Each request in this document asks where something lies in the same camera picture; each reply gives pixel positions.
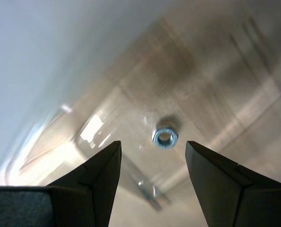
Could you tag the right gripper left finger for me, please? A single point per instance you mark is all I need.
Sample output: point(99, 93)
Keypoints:
point(83, 189)

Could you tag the steel nut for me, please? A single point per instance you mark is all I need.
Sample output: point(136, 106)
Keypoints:
point(165, 146)

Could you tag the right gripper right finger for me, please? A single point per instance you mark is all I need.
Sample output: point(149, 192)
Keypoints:
point(237, 196)

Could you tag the clear plastic container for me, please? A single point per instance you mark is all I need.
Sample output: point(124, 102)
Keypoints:
point(135, 113)

